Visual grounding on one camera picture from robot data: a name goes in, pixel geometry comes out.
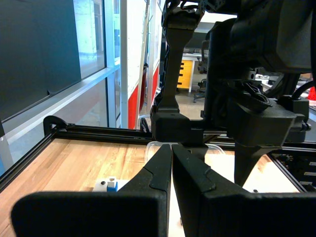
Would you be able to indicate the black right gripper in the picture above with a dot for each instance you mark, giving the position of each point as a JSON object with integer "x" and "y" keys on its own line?
{"x": 261, "y": 126}

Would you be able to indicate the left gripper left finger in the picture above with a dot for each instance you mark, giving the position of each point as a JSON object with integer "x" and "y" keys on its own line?
{"x": 98, "y": 214}

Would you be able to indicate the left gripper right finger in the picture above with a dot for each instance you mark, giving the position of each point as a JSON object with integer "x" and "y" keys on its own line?
{"x": 234, "y": 214}

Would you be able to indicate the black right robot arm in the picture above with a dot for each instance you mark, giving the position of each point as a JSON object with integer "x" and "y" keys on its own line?
{"x": 176, "y": 74}

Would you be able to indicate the white plastic board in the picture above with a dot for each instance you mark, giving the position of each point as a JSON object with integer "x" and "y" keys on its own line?
{"x": 98, "y": 188}

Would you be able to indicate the small blue white plug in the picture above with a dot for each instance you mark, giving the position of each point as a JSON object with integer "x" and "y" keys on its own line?
{"x": 112, "y": 188}

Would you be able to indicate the clear plastic tub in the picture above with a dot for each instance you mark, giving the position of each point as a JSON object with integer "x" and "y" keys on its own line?
{"x": 151, "y": 150}

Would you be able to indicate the yellow drawer cabinet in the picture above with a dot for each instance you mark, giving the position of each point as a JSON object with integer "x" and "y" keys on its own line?
{"x": 186, "y": 74}

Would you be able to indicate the black office chair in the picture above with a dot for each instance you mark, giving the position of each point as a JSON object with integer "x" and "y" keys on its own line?
{"x": 203, "y": 65}

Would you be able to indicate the black aluminium frame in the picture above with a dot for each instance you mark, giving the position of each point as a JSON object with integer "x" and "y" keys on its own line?
{"x": 98, "y": 132}

